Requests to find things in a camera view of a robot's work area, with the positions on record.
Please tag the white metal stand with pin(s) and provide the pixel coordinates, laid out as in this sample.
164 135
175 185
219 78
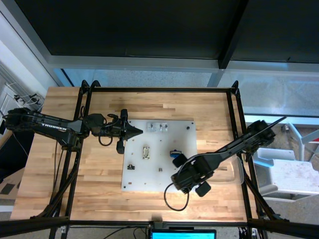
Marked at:
295 132

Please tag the black table camera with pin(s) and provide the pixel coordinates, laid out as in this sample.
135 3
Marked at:
158 224

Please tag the black floor box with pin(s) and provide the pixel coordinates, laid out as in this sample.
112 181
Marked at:
12 154

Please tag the blue laptop screen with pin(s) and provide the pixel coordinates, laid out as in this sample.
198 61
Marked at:
182 235

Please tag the white board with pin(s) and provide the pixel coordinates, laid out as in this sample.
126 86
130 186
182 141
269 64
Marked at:
149 179

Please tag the small black clamp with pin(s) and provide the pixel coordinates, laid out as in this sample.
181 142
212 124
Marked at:
130 167

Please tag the black aluminium frame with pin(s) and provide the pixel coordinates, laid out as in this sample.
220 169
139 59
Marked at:
32 225

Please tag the grey connector housing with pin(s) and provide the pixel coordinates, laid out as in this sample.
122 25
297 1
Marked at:
146 153

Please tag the clear plastic tub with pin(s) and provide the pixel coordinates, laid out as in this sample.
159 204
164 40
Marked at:
231 171

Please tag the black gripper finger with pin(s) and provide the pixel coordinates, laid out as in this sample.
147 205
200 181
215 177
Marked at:
132 134
132 128

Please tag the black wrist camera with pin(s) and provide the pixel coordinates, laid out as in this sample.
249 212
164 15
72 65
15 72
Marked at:
180 183

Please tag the white plastic cart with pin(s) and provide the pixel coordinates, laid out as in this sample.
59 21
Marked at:
294 174

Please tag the blue holder with connector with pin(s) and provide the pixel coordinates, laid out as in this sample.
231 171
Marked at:
173 152

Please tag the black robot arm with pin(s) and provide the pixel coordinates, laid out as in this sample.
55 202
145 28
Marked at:
231 149
49 125

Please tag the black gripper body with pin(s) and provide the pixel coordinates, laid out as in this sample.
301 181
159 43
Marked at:
120 147
204 190

